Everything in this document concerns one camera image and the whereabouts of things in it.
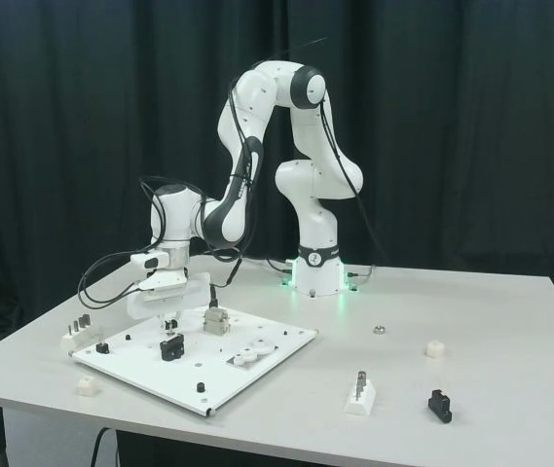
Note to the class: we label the black box under table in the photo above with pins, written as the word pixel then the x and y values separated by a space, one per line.
pixel 208 452

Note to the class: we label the white large gear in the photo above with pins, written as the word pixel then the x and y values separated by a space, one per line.
pixel 263 347

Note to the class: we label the thin black rod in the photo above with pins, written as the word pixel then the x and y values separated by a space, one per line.
pixel 213 296

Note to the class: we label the grey metal connector block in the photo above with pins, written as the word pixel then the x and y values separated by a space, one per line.
pixel 216 322

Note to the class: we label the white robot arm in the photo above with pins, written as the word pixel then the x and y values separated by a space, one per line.
pixel 315 233

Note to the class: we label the large metal round peg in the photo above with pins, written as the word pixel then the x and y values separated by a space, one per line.
pixel 362 377

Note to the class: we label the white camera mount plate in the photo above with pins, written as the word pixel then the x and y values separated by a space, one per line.
pixel 167 282

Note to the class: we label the large metal square peg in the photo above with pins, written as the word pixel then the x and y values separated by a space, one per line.
pixel 85 323

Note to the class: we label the white round peg holder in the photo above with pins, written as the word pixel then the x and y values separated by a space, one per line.
pixel 359 406

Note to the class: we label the small white cube holder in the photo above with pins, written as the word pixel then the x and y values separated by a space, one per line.
pixel 86 387
pixel 434 349

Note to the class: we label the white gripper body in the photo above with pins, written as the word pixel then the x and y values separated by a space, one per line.
pixel 194 297

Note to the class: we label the metal bolt nut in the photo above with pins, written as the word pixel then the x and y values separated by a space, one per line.
pixel 379 330

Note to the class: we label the medium metal square peg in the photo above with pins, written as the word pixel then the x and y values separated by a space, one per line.
pixel 77 326

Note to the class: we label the black plug holder block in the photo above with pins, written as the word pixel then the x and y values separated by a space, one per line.
pixel 439 404

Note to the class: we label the white small gear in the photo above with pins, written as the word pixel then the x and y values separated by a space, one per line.
pixel 239 360

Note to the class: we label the white square peg holder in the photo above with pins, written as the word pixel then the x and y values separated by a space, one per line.
pixel 74 339

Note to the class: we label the white task board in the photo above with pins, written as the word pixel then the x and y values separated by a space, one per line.
pixel 159 379

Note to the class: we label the black D-SUB plug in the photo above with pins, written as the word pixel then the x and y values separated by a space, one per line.
pixel 172 349

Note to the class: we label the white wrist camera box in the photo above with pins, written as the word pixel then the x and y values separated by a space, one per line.
pixel 147 262

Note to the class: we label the black curtain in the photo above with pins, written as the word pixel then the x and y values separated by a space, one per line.
pixel 38 121

